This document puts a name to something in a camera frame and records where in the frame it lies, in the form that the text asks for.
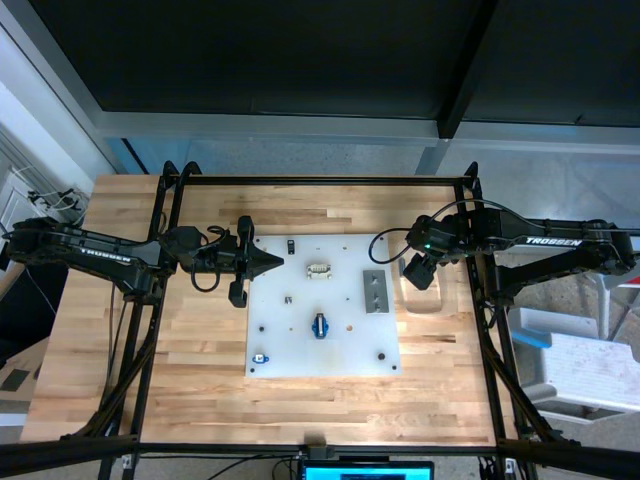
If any white board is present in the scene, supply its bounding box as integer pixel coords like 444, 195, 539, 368
243, 232, 404, 380

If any grey step stool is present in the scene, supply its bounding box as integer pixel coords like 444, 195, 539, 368
513, 269, 640, 426

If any white cable bundle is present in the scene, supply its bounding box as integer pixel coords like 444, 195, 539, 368
27, 187, 84, 212

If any black table-level camera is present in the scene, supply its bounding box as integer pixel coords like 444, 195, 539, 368
305, 433, 329, 460

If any black metal frame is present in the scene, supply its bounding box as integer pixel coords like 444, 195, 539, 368
0, 159, 640, 480

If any clear plastic tub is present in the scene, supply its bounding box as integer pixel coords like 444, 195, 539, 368
397, 238, 449, 317

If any blue-edged laptop screen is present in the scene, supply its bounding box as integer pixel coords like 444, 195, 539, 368
301, 460, 435, 480

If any grey metal holder block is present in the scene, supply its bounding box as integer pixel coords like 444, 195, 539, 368
363, 269, 391, 316

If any cardboard box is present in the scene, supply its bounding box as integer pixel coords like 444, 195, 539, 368
0, 337, 51, 401

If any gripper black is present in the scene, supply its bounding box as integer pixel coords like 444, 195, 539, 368
402, 252, 437, 291
214, 215, 285, 307

